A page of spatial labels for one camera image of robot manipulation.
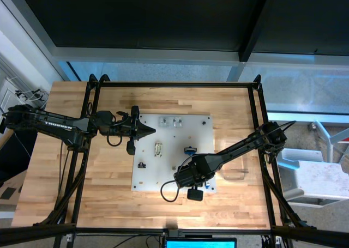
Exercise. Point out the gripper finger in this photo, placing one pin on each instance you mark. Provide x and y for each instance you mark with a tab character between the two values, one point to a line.
144	133
144	126

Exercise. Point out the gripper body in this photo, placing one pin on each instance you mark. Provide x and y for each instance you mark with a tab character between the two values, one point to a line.
134	128
195	194

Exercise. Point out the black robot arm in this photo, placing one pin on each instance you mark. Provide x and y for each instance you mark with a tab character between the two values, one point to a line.
58	125
237	148

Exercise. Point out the small blue white connector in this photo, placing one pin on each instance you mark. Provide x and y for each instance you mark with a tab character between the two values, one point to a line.
207	186

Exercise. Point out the aluminium block with studs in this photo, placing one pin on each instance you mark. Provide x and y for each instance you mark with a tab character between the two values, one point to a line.
171	122

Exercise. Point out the black clamp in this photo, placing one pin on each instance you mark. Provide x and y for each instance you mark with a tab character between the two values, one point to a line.
141	165

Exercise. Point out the clear plastic tub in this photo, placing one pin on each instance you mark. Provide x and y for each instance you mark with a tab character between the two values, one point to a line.
234	177

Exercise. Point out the white board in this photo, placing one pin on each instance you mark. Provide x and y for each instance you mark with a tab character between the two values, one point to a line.
152	177

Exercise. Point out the blue socket with black plug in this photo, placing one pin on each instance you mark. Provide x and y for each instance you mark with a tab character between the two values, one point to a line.
190	150

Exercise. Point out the blue lit screen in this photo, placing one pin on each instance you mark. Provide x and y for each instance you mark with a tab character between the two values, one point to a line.
199	244

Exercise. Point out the white step stool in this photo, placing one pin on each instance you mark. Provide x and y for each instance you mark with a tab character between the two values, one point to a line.
319	177

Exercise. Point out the cardboard box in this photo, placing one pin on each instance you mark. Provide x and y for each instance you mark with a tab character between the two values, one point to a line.
19	182

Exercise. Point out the black table-level camera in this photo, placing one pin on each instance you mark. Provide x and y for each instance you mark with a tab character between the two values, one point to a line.
174	232

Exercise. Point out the black metal frame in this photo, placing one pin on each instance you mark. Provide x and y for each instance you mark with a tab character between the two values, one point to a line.
174	85

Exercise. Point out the grey tubular chair frame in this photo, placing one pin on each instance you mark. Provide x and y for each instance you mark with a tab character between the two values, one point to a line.
331	145

